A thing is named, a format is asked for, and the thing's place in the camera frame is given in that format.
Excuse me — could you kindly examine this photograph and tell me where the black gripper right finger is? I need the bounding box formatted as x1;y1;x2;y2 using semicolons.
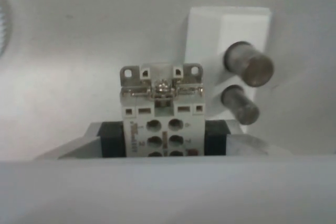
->
205;120;271;157

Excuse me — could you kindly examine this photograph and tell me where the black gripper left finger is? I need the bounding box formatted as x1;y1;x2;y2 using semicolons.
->
57;121;124;159

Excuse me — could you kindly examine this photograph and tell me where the white waterproof plug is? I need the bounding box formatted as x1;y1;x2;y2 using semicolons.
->
119;62;207;158

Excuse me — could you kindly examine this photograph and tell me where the thin metal round peg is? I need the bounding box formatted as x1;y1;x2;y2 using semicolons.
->
220;84;260;126

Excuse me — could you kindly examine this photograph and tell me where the thick metal round peg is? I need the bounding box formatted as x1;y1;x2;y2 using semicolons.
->
224;40;275;88

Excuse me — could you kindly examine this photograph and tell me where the white round peg holder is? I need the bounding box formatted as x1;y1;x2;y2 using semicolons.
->
183;7;271;136

